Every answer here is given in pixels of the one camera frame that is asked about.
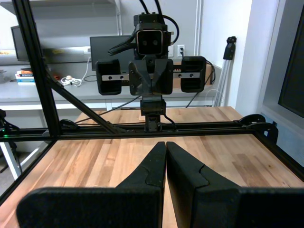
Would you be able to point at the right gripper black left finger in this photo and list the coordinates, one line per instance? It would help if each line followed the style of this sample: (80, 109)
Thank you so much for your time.
(133, 204)

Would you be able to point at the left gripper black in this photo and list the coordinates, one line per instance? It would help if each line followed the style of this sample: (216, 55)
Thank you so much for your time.
(108, 69)

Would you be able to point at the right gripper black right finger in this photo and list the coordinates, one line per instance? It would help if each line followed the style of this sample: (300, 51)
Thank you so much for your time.
(213, 206)

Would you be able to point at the brown wooden box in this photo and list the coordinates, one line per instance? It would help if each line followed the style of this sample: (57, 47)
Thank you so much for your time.
(209, 76)

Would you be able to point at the black computer monitor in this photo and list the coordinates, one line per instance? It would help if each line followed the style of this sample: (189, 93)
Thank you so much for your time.
(17, 45)
(102, 47)

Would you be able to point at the metal shelf upright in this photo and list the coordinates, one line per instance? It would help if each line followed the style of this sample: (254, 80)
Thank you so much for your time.
(119, 19)

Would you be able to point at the tripod with black head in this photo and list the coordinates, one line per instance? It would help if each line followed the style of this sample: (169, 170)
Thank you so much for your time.
(230, 50)

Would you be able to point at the grey desk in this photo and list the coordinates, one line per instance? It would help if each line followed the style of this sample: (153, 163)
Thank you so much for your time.
(28, 92)

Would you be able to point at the stack of books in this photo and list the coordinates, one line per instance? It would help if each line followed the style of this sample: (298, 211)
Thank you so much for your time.
(25, 77)

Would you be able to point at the white table leg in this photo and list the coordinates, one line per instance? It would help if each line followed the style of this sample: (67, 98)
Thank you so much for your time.
(9, 159)

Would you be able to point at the black stand with green light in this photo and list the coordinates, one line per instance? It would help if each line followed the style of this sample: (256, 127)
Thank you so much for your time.
(3, 123)

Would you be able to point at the white wall outlet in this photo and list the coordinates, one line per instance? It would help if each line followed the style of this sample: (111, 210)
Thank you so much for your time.
(181, 50)
(170, 50)

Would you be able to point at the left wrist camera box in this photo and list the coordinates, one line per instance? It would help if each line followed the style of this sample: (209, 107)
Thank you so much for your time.
(149, 42)

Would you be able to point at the white wall conduit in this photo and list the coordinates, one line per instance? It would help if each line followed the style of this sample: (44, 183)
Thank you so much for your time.
(199, 23)

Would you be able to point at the grey wall shelf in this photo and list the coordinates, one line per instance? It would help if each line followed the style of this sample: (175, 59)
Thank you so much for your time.
(66, 58)

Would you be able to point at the black frame corner bracket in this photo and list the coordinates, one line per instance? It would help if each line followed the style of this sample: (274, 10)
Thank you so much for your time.
(251, 120)
(264, 131)
(68, 123)

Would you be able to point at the black aluminium frame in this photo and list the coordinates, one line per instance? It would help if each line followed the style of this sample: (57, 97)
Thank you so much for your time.
(34, 59)

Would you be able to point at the dark panel with grey frame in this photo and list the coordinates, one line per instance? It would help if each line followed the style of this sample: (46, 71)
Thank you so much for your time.
(293, 83)

